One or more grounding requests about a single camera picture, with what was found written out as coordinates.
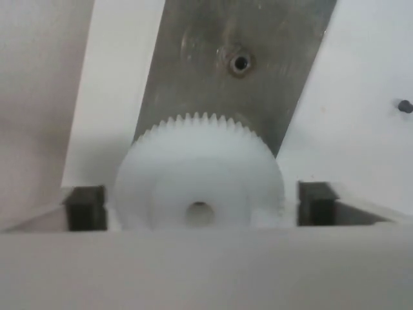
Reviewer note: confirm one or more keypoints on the white large gear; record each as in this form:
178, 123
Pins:
200, 161

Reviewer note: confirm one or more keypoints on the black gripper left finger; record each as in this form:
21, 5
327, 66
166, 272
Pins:
85, 210

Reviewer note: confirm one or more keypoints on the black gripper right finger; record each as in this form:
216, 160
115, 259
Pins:
317, 206

